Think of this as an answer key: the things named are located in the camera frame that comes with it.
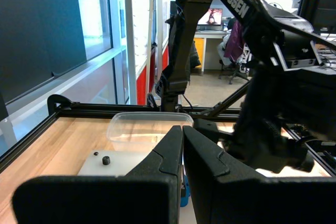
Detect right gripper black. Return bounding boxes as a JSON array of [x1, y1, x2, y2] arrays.
[[194, 74, 336, 174]]

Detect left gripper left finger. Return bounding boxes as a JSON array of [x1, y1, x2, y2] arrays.
[[12, 125, 184, 224]]

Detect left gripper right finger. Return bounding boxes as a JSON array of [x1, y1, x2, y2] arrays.
[[183, 125, 336, 224]]

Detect white board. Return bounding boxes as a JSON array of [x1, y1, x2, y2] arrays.
[[77, 150, 155, 177]]

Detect black office chair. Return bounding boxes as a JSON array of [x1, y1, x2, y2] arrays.
[[218, 50, 250, 85]]

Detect clear plastic tub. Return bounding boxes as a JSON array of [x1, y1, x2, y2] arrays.
[[106, 112, 194, 147]]

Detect white lattice structure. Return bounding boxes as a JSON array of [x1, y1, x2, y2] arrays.
[[239, 42, 253, 66]]

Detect person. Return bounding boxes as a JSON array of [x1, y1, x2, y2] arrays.
[[217, 16, 245, 65]]

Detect purple jacket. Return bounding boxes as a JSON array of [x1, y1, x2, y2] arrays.
[[223, 20, 245, 59]]

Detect black hanging bag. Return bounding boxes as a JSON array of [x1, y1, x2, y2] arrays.
[[188, 41, 202, 69]]

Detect yellow drawer cabinet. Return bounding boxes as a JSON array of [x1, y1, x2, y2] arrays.
[[193, 38, 204, 69]]

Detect white desk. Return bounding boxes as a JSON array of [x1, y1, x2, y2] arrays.
[[195, 29, 229, 72]]

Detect lit computer monitor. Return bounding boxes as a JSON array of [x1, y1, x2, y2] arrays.
[[196, 7, 224, 32]]

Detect blue mount block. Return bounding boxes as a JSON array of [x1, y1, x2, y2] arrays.
[[180, 174, 190, 208]]

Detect black aluminium frame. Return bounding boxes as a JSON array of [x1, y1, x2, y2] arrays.
[[0, 0, 336, 180]]

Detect white window frame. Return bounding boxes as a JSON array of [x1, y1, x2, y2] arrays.
[[0, 0, 139, 156]]

